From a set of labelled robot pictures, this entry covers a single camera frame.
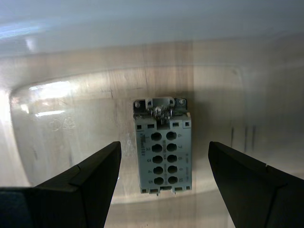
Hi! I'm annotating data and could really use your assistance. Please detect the grey HAN10E connector insert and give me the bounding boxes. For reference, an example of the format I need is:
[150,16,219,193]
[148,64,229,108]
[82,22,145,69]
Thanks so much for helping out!
[132,96,192,198]

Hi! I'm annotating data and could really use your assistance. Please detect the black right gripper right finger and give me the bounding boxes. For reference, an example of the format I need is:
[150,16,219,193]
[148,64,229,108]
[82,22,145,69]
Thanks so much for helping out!
[208,141,304,228]

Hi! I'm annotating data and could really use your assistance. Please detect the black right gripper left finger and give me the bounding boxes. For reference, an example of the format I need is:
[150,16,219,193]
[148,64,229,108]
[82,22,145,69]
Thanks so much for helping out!
[0,141,122,228]

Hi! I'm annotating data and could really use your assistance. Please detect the clear plastic tub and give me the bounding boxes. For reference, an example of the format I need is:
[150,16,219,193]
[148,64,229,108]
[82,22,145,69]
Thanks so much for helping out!
[0,0,304,228]

